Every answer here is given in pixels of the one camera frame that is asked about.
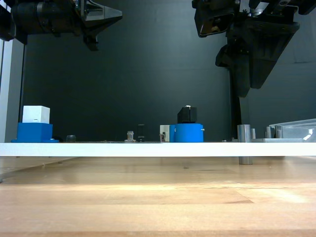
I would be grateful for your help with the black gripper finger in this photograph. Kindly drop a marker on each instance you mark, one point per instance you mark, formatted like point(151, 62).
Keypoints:
point(238, 69)
point(108, 14)
point(269, 47)

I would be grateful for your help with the steel cylinder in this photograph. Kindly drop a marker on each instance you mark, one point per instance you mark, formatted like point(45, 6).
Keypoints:
point(244, 133)

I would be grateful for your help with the white taskboard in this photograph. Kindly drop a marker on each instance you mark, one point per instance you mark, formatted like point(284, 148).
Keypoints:
point(123, 149)

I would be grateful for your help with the black clamp block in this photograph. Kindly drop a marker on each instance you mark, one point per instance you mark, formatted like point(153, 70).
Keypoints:
point(186, 114)

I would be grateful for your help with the grey metal peg plate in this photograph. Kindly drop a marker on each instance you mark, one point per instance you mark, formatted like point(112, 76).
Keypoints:
point(276, 140)

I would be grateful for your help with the blue round holder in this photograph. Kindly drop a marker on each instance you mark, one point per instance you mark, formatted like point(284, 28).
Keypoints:
point(188, 133)

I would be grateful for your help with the clear plastic tub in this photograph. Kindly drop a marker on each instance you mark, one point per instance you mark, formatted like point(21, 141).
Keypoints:
point(296, 128)

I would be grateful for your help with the grey multi-pin connector housing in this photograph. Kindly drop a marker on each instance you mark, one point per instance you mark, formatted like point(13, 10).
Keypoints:
point(165, 132)

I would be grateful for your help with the white cube plug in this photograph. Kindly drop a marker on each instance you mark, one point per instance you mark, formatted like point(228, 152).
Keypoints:
point(35, 113)

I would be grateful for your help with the small black socket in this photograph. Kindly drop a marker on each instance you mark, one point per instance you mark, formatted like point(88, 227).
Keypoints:
point(141, 130)

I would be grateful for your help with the black knurled nut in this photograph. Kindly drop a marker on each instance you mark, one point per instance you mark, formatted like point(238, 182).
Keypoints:
point(71, 138)

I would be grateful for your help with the small metal terminal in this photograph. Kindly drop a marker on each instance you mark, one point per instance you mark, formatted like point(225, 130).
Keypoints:
point(130, 135)

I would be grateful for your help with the black wall column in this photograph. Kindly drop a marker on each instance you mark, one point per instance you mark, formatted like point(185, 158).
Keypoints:
point(235, 111)

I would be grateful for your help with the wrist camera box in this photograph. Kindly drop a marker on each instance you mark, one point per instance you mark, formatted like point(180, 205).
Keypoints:
point(214, 22)

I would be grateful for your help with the blue square mount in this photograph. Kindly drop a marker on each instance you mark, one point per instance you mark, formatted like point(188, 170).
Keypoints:
point(34, 133)

